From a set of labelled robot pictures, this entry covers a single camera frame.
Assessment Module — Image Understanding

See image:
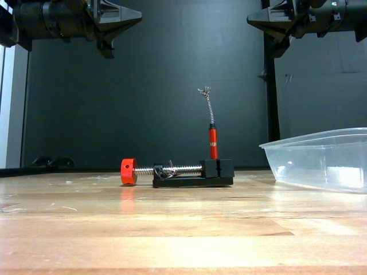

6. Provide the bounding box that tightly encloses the black metal table frame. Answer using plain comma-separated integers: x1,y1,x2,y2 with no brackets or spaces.
0,156,272,179

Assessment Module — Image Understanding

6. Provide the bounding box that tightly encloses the red RCA plug with wire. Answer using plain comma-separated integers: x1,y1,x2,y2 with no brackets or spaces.
197,85,219,146

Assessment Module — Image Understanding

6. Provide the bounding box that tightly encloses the small white block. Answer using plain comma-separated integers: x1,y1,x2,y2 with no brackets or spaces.
325,166,364,187

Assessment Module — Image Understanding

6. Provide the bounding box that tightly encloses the clear plastic tub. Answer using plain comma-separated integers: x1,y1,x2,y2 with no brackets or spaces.
259,127,367,195

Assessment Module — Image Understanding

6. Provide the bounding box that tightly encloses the black vertical post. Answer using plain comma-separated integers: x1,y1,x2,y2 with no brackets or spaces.
261,28,281,142

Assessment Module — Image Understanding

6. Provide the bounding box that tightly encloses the black clamp with red knob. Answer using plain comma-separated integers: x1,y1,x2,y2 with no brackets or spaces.
120,158,235,189

